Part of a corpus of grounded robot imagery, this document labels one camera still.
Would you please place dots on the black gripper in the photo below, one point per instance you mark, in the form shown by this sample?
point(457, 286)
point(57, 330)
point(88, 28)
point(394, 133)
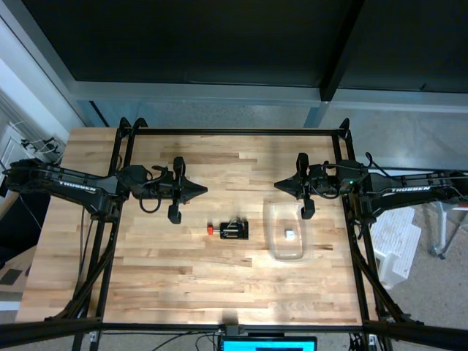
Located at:
point(166, 188)
point(323, 183)

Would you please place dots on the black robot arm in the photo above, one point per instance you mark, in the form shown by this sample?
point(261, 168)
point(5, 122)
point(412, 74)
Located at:
point(402, 190)
point(77, 186)

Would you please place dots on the small white block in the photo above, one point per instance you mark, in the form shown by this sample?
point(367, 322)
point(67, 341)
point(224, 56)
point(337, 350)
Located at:
point(290, 233)

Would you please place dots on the black clamp with red knob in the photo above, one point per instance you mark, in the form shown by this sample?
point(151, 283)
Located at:
point(237, 235)

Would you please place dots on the clear plastic tub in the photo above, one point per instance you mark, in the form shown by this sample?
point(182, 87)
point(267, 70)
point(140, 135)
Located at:
point(292, 252)

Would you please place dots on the white foam packing block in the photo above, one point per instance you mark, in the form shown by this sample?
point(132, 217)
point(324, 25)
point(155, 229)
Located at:
point(395, 248)

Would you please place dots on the grey metal stand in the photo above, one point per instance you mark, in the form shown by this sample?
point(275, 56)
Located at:
point(441, 234)

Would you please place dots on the screen with blue edge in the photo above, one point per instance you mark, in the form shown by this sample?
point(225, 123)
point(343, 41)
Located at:
point(267, 345)

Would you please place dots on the flat cardboard box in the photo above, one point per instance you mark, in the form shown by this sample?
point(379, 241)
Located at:
point(18, 261)

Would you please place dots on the black vertical post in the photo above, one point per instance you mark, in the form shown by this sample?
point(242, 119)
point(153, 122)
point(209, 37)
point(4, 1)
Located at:
point(342, 55)

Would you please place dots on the black metal table frame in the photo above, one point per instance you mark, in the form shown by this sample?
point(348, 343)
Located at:
point(55, 327)

